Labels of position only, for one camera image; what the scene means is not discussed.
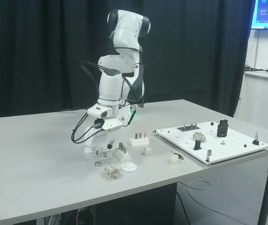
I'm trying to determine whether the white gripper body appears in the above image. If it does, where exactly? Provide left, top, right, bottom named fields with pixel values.
left=84, top=125, right=122, bottom=153

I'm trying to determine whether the white square peg holder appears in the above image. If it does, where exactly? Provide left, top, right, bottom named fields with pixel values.
left=113, top=147, right=132, bottom=162

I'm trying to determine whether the flat white mounting plate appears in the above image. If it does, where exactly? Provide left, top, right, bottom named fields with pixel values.
left=100, top=117, right=123, bottom=130

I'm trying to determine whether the beige waterproof plug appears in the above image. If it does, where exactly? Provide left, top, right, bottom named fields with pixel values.
left=102, top=165, right=117, bottom=176

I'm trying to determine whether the white large gear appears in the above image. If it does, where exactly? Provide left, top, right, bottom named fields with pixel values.
left=121, top=162, right=138, bottom=173

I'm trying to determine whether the white round peg holder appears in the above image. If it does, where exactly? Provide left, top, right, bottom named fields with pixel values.
left=129, top=137, right=151, bottom=147

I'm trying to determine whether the black control cabinet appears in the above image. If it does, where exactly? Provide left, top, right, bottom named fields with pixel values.
left=45, top=182, right=179, bottom=225

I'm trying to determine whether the black USB plug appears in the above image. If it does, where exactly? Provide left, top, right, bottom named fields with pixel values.
left=172, top=151, right=185, bottom=161

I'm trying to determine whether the black curtain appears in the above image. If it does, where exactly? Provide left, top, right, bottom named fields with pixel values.
left=0, top=0, right=254, bottom=209

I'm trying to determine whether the black D-SUB plug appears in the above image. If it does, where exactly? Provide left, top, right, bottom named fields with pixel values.
left=217, top=119, right=229, bottom=138

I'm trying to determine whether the white task board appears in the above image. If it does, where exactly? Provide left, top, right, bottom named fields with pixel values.
left=152, top=120, right=268, bottom=166

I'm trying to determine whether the blue screen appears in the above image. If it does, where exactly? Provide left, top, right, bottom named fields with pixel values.
left=251, top=0, right=268, bottom=30

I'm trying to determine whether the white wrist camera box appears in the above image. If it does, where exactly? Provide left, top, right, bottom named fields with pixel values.
left=87, top=105, right=113, bottom=119

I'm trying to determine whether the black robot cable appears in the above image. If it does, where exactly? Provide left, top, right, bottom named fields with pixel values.
left=71, top=60, right=115, bottom=143
left=114, top=45, right=147, bottom=108

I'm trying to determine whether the thin grey floor cable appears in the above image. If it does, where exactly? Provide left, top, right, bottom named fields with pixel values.
left=178, top=179, right=260, bottom=225

